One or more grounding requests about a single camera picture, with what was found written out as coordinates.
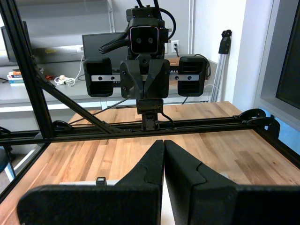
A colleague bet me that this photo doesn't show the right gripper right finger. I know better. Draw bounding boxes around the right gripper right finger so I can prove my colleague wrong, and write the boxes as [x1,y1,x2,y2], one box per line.
[165,140,300,225]

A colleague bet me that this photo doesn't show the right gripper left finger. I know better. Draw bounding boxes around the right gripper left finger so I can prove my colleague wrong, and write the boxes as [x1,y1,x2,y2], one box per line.
[17,140,165,225]

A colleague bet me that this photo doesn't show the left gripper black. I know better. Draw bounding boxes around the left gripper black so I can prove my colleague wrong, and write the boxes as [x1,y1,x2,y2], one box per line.
[83,54,208,99]

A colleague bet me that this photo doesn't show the white board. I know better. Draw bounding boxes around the white board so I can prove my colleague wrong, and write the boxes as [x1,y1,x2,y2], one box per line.
[60,172,229,225]

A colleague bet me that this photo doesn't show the black computer monitor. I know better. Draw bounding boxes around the black computer monitor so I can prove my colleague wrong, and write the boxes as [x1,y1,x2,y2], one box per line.
[82,32,129,71]

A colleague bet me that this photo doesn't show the silver and black tripod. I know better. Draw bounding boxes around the silver and black tripod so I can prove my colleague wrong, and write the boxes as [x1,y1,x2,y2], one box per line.
[210,30,233,103]

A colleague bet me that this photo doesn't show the dark blue stool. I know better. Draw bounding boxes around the dark blue stool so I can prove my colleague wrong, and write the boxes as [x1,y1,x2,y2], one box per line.
[0,147,17,182]

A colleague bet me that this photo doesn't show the grey desk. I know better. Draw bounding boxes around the grey desk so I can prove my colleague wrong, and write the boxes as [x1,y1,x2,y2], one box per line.
[0,56,218,113]

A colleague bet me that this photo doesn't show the small book stack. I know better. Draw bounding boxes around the small book stack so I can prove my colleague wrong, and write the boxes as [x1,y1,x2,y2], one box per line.
[7,71,25,86]

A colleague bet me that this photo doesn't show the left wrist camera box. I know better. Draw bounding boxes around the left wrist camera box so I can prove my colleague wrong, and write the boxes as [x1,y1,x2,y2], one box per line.
[126,18,168,56]

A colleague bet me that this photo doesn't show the braided black arm cable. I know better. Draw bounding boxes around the braided black arm cable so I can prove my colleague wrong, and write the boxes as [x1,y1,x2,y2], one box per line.
[98,31,131,55]

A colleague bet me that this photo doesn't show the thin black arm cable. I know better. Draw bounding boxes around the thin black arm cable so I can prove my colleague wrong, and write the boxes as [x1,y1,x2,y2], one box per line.
[159,7,177,45]

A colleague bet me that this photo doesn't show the white monitor cable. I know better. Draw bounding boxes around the white monitor cable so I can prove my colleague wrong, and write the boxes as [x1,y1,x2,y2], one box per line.
[74,55,85,83]

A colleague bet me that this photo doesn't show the coiled white cable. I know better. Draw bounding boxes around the coiled white cable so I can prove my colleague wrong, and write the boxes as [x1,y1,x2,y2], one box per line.
[54,74,77,87]

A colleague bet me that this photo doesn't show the black aluminium frame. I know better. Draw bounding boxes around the black aluminium frame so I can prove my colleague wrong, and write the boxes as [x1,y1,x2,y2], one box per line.
[0,0,300,207]

